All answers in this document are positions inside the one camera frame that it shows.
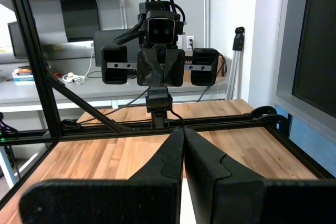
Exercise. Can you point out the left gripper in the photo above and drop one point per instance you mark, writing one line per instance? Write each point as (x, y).
(114, 56)

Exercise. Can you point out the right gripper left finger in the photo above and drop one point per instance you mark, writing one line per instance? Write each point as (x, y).
(118, 200)

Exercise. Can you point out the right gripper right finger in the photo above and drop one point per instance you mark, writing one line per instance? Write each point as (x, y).
(262, 203)

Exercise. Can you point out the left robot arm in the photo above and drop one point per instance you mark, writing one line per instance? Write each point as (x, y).
(158, 100)

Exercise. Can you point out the white task board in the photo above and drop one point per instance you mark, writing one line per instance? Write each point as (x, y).
(187, 203)

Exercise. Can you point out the folded silver tripod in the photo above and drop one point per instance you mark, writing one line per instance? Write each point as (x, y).
(237, 58)

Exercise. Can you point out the grey desk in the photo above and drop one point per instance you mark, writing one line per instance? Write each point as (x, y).
(39, 93)

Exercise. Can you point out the stack of books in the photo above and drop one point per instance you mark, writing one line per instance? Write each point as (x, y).
(23, 75)

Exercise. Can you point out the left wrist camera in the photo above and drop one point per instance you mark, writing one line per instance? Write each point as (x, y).
(160, 31)

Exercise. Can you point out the white wall outlet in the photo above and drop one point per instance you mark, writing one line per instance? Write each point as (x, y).
(190, 41)

